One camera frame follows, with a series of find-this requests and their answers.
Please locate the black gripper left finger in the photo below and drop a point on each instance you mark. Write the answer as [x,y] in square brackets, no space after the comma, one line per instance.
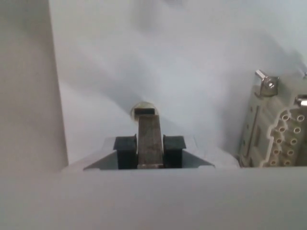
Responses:
[124,153]

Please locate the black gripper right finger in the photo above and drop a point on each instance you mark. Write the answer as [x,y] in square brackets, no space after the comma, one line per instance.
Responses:
[173,153]

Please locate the metal square peg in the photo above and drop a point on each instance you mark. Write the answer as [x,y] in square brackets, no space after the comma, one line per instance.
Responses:
[149,143]

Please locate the white task board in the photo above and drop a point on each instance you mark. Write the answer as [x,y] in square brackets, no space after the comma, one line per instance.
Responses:
[168,60]

